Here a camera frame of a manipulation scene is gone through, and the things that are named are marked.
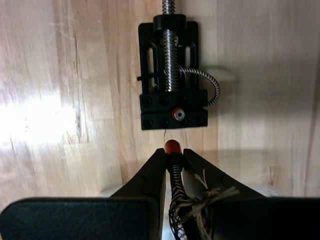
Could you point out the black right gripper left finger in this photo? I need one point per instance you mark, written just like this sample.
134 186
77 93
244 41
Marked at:
87 217

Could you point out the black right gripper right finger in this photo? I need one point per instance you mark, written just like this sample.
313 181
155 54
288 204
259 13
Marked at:
262 217

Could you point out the black vise fixture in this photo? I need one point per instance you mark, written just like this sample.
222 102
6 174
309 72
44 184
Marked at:
150 122

